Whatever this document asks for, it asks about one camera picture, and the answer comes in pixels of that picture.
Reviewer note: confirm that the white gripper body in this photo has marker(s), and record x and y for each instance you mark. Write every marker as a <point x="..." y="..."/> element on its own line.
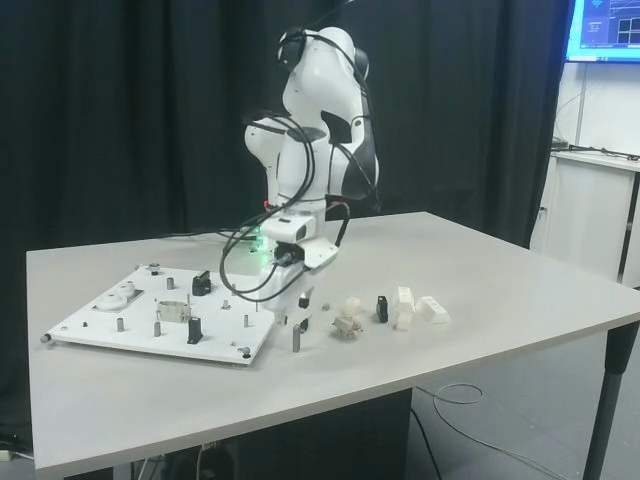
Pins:
<point x="282" y="292"/>

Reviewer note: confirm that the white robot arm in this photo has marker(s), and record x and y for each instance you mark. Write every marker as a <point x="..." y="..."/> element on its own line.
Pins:
<point x="305" y="165"/>

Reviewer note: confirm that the thick metal round peg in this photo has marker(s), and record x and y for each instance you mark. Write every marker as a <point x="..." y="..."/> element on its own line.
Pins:
<point x="170" y="283"/>

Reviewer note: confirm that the metal square peg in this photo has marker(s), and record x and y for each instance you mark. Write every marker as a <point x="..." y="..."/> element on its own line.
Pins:
<point x="158" y="330"/>

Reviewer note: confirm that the metal D-SUB plug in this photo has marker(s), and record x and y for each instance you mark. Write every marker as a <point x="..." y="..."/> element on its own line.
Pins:
<point x="344" y="325"/>

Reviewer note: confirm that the small white round holder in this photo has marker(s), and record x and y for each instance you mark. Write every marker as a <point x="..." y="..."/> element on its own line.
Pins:
<point x="353" y="305"/>

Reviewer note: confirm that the white mounting plate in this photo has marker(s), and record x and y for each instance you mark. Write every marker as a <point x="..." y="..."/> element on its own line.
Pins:
<point x="321" y="254"/>

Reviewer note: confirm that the black plug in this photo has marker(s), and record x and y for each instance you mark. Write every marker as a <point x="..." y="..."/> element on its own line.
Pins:
<point x="382" y="306"/>

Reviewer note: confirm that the small white cube holder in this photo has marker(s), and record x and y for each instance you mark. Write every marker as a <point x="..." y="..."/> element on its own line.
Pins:
<point x="404" y="320"/>

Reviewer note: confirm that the white holder with holes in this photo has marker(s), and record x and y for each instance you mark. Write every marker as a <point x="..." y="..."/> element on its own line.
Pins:
<point x="404" y="298"/>
<point x="433" y="310"/>

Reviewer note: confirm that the round metal plug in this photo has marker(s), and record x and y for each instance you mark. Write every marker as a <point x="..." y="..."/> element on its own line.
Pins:
<point x="154" y="270"/>

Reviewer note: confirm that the white task board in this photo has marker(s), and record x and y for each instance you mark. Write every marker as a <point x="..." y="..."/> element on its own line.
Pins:
<point x="150" y="345"/>

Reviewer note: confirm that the white medium gear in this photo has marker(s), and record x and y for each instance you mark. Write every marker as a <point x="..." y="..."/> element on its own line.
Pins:
<point x="128" y="290"/>

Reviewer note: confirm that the white large gear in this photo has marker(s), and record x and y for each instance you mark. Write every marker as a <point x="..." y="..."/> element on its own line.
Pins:
<point x="111" y="302"/>

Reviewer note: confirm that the black curtains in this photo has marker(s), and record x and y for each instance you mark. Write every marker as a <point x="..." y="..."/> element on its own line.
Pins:
<point x="125" y="125"/>

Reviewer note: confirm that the white cabinet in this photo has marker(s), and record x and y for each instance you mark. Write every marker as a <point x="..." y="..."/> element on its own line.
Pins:
<point x="590" y="215"/>

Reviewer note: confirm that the black table leg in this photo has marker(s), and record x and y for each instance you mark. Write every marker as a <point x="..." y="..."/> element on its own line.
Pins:
<point x="614" y="400"/>

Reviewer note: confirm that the blue screen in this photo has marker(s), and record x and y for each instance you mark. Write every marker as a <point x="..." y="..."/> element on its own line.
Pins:
<point x="607" y="30"/>

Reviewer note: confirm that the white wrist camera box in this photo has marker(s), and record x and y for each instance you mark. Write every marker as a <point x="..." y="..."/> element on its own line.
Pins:
<point x="290" y="227"/>

